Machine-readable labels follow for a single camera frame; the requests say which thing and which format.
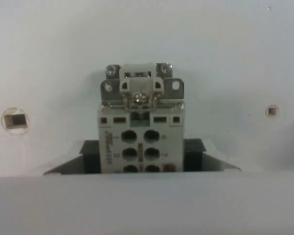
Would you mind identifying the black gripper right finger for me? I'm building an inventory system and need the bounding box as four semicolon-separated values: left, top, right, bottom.
183;138;243;173

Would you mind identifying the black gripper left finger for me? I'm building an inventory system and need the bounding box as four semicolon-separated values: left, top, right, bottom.
43;139;101;176

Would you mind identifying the grey waterproof plug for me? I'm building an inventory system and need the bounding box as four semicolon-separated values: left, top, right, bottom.
97;76;187;173

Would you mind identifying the white task board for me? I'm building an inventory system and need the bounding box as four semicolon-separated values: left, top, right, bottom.
0;0;294;177

